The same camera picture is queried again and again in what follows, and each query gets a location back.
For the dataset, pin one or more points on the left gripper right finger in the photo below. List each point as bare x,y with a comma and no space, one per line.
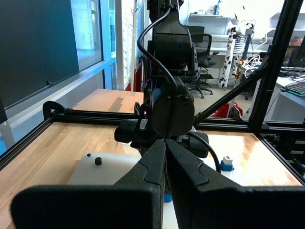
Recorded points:
238,207

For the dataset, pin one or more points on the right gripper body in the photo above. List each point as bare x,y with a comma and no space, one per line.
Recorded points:
126,133

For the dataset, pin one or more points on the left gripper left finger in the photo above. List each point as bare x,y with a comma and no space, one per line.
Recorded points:
95,207

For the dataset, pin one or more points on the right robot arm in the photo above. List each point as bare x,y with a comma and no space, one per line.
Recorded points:
171,59

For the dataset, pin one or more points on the white task board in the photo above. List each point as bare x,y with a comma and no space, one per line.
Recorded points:
114,169

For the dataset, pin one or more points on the wooden desk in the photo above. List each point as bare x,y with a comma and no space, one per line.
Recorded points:
107,100

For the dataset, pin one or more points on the small black block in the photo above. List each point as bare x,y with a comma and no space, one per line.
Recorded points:
98,161

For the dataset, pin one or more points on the black office chair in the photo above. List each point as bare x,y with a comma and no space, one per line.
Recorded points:
205,62

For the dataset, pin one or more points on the window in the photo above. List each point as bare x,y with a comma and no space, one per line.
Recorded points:
88,33

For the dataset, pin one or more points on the computer keyboard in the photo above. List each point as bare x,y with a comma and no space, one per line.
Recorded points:
295,88

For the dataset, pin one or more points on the white shelf unit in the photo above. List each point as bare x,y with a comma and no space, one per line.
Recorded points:
209,19

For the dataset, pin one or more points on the black frame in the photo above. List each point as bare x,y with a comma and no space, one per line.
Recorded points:
269,95

